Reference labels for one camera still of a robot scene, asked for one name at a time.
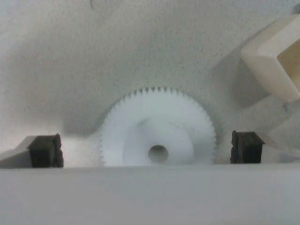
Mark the cream plug holder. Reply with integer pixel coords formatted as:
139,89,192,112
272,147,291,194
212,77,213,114
240,14,300,103

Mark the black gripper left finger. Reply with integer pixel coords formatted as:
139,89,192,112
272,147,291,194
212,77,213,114
0,133,64,169

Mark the white large gear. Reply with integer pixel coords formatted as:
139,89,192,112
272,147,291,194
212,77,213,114
99,86,218,167

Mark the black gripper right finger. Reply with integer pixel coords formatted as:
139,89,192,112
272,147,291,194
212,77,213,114
231,130,300,165

